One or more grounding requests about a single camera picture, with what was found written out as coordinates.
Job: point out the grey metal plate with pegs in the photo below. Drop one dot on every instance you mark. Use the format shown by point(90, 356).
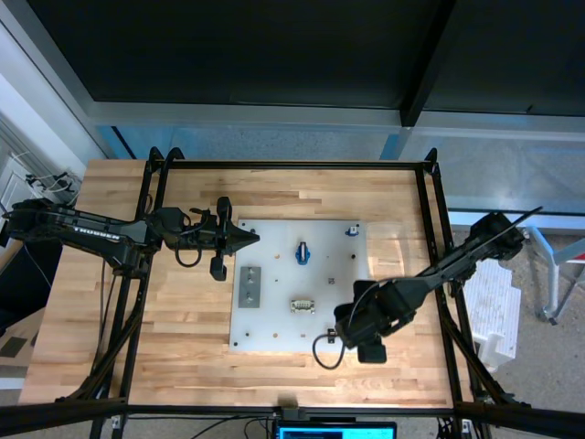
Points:
point(242, 302)

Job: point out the grey metal stand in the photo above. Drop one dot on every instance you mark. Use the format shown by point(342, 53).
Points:
point(554, 292)

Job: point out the brown cardboard box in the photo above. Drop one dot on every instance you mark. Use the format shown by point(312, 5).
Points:
point(23, 329)

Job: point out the white task board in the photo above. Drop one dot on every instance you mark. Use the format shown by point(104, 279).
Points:
point(283, 315)

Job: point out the white foam rack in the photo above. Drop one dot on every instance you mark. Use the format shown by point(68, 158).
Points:
point(493, 311)

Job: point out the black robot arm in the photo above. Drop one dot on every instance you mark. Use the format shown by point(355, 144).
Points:
point(439, 274)
point(91, 228)

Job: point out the beige multi-pin connector housing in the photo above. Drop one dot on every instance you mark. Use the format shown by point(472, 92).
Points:
point(304, 306)

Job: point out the small blue clamp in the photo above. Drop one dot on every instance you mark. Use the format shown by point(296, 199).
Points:
point(351, 232)

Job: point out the large blue clamp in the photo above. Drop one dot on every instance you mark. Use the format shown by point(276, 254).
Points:
point(301, 260)

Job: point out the black USB socket mount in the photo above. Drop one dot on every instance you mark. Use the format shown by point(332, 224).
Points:
point(330, 340)

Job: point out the black table-level camera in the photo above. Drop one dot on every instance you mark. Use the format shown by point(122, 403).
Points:
point(290, 408)

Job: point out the black metal frame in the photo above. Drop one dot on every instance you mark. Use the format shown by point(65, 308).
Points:
point(55, 414)

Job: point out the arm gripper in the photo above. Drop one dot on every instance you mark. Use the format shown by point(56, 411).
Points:
point(352, 329)
point(215, 233)

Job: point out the clear plastic tub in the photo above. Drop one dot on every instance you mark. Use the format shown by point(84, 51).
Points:
point(388, 256)

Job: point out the laptop screen with blue edge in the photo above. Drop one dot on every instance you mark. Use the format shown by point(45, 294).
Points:
point(333, 431)

